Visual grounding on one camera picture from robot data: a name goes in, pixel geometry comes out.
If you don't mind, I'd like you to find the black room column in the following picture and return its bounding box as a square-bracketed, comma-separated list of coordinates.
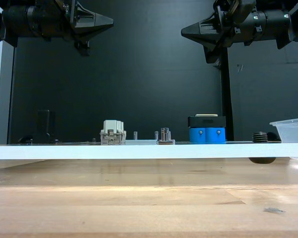
[215, 46, 234, 141]

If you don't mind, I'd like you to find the blue and black connector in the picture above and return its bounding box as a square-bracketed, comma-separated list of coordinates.
[187, 114, 226, 144]

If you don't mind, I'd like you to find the small black clamp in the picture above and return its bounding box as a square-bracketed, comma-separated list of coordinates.
[32, 109, 57, 144]

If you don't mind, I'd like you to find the grey rectangular connector housing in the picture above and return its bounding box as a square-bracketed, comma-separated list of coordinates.
[99, 119, 127, 146]

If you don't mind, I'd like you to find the silver aluminium bar block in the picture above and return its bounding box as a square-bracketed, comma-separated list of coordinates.
[125, 139, 158, 145]

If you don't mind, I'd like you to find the white plastic board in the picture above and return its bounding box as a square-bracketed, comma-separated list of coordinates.
[0, 140, 298, 161]

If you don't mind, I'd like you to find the clear plastic tub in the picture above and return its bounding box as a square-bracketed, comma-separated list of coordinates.
[269, 117, 298, 161]

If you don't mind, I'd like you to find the black domed bolt head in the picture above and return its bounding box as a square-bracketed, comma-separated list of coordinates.
[248, 157, 276, 165]

